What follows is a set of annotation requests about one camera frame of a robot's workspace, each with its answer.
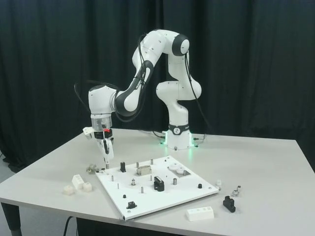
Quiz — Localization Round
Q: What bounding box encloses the black D-SUB plug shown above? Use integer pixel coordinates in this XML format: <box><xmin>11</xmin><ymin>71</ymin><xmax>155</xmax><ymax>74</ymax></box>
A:
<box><xmin>153</xmin><ymin>176</ymin><xmax>165</xmax><ymax>192</ymax></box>

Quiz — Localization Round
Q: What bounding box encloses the thin black rod red tag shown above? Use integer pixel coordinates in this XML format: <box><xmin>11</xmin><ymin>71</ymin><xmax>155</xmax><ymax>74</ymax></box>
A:
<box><xmin>102</xmin><ymin>127</ymin><xmax>110</xmax><ymax>154</ymax></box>

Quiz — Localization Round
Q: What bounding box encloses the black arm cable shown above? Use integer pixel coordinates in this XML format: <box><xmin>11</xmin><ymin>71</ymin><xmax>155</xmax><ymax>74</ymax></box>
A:
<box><xmin>74</xmin><ymin>33</ymin><xmax>158</xmax><ymax>123</ymax></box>

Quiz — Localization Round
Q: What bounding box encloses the grey base cable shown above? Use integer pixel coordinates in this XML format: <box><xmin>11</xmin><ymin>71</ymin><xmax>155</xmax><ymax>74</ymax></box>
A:
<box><xmin>192</xmin><ymin>133</ymin><xmax>208</xmax><ymax>148</ymax></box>

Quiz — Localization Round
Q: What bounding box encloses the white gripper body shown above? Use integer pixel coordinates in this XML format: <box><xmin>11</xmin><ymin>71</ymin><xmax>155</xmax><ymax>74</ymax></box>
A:
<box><xmin>96</xmin><ymin>137</ymin><xmax>115</xmax><ymax>160</ymax></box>

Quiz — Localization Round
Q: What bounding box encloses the black base cable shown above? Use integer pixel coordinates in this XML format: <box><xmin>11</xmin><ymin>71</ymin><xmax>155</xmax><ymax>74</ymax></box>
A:
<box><xmin>150</xmin><ymin>129</ymin><xmax>168</xmax><ymax>139</ymax></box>

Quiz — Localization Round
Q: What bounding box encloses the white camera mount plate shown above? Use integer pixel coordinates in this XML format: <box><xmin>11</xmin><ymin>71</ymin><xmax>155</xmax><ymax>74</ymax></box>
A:
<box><xmin>82</xmin><ymin>126</ymin><xmax>99</xmax><ymax>137</ymax></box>

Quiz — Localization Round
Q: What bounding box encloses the white task board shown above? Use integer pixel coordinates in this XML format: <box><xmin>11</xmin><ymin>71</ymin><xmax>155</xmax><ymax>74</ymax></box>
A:
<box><xmin>95</xmin><ymin>155</ymin><xmax>221</xmax><ymax>221</ymax></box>

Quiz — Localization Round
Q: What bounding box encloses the black cable under table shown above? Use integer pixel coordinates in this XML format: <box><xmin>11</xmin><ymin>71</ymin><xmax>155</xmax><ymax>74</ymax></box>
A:
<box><xmin>64</xmin><ymin>215</ymin><xmax>76</xmax><ymax>236</ymax></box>

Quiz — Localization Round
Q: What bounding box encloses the long white peg holder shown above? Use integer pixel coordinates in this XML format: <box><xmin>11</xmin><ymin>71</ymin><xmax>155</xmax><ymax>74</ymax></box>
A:
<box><xmin>185</xmin><ymin>206</ymin><xmax>215</xmax><ymax>221</ymax></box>

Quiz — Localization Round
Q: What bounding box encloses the black stepped plug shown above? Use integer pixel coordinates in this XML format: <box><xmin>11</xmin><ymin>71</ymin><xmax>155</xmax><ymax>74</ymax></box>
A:
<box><xmin>222</xmin><ymin>195</ymin><xmax>237</xmax><ymax>213</ymax></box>

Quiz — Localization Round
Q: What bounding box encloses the black curtain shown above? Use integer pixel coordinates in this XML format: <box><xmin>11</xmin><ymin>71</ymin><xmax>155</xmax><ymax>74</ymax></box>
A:
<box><xmin>0</xmin><ymin>0</ymin><xmax>315</xmax><ymax>158</ymax></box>

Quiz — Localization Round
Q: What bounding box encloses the tall white peg holder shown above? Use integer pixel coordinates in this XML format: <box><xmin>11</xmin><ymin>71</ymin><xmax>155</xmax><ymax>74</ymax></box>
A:
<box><xmin>71</xmin><ymin>174</ymin><xmax>86</xmax><ymax>190</ymax></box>

